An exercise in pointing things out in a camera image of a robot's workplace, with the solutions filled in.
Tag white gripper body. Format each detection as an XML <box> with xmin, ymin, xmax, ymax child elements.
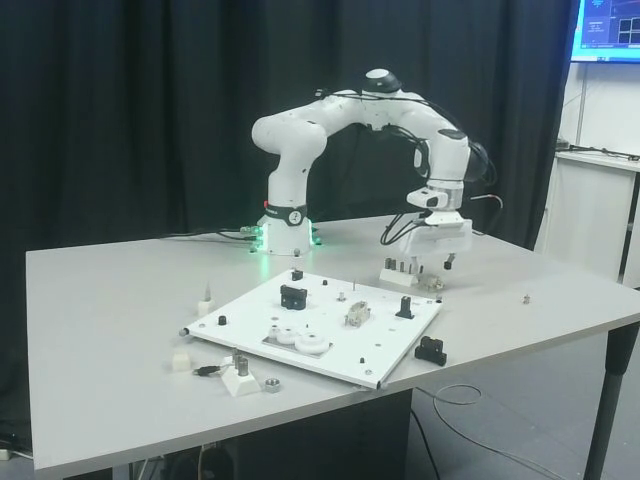
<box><xmin>401</xmin><ymin>217</ymin><xmax>474</xmax><ymax>258</ymax></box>

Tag white peg holder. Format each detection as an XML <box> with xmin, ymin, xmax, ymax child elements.
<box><xmin>378</xmin><ymin>256</ymin><xmax>419</xmax><ymax>287</ymax></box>
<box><xmin>220</xmin><ymin>369</ymin><xmax>260</xmax><ymax>397</ymax></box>

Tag black D-SUB plug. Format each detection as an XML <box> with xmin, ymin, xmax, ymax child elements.
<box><xmin>413</xmin><ymin>335</ymin><xmax>449</xmax><ymax>369</ymax></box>

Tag white task board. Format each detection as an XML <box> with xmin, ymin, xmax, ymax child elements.
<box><xmin>178</xmin><ymin>266</ymin><xmax>444</xmax><ymax>392</ymax></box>

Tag white large gear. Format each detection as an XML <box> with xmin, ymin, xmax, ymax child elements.
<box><xmin>294</xmin><ymin>333</ymin><xmax>333</xmax><ymax>357</ymax></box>

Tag white cabinet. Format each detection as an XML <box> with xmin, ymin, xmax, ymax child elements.
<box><xmin>531</xmin><ymin>148</ymin><xmax>640</xmax><ymax>290</ymax></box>

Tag black table leg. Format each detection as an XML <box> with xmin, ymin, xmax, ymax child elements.
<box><xmin>583</xmin><ymin>324</ymin><xmax>629</xmax><ymax>480</ymax></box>

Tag white holder with grey cone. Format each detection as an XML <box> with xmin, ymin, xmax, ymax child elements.
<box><xmin>198</xmin><ymin>279</ymin><xmax>217</xmax><ymax>315</ymax></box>

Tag blue screen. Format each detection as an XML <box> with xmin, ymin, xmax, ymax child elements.
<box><xmin>569</xmin><ymin>0</ymin><xmax>640</xmax><ymax>65</ymax></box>

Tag black curtain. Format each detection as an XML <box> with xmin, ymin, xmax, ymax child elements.
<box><xmin>0</xmin><ymin>0</ymin><xmax>584</xmax><ymax>271</ymax></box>

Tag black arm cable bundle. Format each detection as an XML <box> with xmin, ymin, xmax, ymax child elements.
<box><xmin>314</xmin><ymin>87</ymin><xmax>496</xmax><ymax>246</ymax></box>

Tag grey floor cable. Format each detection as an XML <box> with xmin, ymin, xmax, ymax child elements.
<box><xmin>413</xmin><ymin>382</ymin><xmax>594</xmax><ymax>454</ymax></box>

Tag black base cables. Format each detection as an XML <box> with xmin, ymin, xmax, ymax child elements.
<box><xmin>164</xmin><ymin>225</ymin><xmax>254</xmax><ymax>242</ymax></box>

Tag black plug with short cable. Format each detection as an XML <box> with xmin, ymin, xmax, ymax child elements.
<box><xmin>191</xmin><ymin>364</ymin><xmax>235</xmax><ymax>380</ymax></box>

